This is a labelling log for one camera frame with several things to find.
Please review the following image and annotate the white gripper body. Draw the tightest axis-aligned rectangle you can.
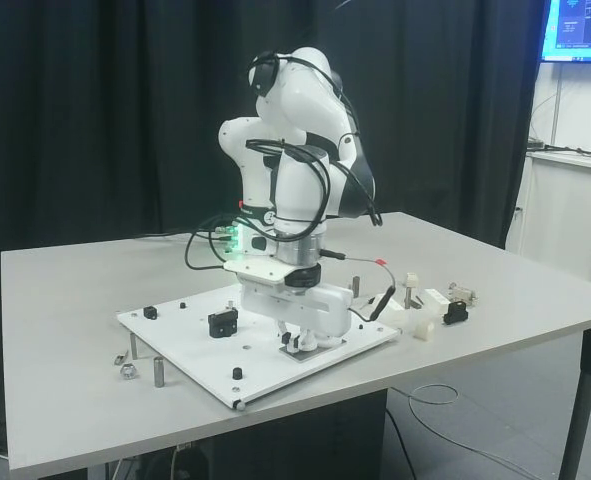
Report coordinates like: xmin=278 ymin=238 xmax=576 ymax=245
xmin=239 ymin=283 xmax=352 ymax=337

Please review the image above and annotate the black D-SUB plug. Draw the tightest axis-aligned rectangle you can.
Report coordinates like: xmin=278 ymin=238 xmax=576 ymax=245
xmin=441 ymin=299 xmax=470 ymax=326
xmin=207 ymin=308 xmax=240 ymax=339

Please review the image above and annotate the white peg holder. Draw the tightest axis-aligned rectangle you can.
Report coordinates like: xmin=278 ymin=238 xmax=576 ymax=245
xmin=421 ymin=288 xmax=452 ymax=315
xmin=373 ymin=293 xmax=409 ymax=322

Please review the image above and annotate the white task board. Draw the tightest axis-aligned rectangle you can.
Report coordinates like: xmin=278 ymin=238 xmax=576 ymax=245
xmin=116 ymin=283 xmax=402 ymax=412

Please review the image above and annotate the metal D-SUB connector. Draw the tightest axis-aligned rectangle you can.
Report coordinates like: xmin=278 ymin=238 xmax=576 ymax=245
xmin=446 ymin=281 xmax=480 ymax=305

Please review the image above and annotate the white cabinet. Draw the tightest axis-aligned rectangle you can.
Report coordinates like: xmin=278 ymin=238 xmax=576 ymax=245
xmin=504 ymin=147 xmax=591 ymax=290

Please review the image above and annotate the dark table leg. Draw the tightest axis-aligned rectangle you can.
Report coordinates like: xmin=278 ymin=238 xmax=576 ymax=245
xmin=558 ymin=327 xmax=591 ymax=480

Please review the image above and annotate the black curtain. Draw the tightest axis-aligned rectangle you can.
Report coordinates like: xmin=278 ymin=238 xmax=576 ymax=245
xmin=0 ymin=0 xmax=551 ymax=446

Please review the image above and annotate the blue screen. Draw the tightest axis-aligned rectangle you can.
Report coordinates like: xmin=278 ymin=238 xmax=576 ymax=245
xmin=541 ymin=0 xmax=591 ymax=64

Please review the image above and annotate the thin black rod on wire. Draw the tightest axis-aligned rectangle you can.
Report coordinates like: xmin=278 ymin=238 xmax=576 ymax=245
xmin=324 ymin=249 xmax=397 ymax=322

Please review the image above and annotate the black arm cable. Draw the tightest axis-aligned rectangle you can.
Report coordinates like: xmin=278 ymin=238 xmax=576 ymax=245
xmin=183 ymin=49 xmax=385 ymax=270

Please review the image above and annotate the grey floor cable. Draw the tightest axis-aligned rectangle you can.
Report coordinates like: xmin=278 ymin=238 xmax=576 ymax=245
xmin=406 ymin=383 xmax=579 ymax=474

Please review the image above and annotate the black base cable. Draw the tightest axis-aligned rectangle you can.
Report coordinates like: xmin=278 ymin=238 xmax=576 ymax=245
xmin=139 ymin=227 xmax=226 ymax=241

